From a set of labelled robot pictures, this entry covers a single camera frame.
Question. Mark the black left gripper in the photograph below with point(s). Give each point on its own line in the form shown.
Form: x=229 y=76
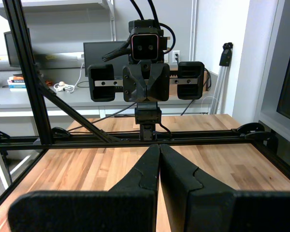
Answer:
x=101 y=93

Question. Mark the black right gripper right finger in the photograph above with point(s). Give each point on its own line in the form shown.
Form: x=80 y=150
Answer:
x=232 y=212

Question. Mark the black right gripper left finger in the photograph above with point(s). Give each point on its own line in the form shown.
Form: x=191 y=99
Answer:
x=87 y=210

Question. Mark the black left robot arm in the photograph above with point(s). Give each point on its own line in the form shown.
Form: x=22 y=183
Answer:
x=148 y=114

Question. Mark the large black computer monitor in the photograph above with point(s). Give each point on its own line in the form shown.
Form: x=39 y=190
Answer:
x=100 y=56

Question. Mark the black and silver tripod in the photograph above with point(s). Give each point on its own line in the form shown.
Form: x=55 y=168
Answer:
x=225 y=59

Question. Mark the small orange tool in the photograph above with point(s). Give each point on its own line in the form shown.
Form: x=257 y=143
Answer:
x=49 y=83

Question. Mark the stack of books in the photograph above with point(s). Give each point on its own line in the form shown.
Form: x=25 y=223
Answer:
x=16 y=84

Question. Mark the grey desk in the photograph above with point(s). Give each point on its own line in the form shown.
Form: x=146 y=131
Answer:
x=14 y=100

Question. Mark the small black computer monitor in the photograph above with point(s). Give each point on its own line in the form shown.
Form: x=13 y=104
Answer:
x=13 y=49

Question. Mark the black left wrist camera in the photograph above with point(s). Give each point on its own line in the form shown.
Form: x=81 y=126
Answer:
x=145 y=47

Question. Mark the white wall outlet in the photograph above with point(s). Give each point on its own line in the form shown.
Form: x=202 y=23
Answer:
x=176 y=56

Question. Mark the white wall shelf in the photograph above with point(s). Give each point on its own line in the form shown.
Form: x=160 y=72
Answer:
x=62 y=4

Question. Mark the black metal frame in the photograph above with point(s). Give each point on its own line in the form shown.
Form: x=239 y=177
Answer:
x=30 y=72

